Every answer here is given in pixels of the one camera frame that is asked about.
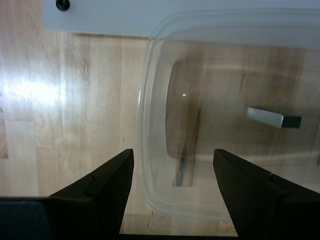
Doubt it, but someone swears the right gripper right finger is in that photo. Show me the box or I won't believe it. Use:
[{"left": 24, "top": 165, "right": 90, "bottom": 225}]
[{"left": 213, "top": 149, "right": 320, "bottom": 240}]

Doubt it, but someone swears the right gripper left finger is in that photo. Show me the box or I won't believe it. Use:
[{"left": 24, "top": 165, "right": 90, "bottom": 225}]
[{"left": 0, "top": 148, "right": 135, "bottom": 240}]

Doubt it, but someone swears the steel bar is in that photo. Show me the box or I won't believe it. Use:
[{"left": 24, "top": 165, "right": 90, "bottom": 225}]
[{"left": 246, "top": 106, "right": 303, "bottom": 130}]

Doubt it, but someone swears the clear plastic container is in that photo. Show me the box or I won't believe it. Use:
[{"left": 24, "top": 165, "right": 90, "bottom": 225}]
[{"left": 137, "top": 7, "right": 320, "bottom": 223}]

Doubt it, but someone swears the white task board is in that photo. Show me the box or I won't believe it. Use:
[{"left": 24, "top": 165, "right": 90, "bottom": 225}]
[{"left": 41, "top": 0, "right": 320, "bottom": 50}]

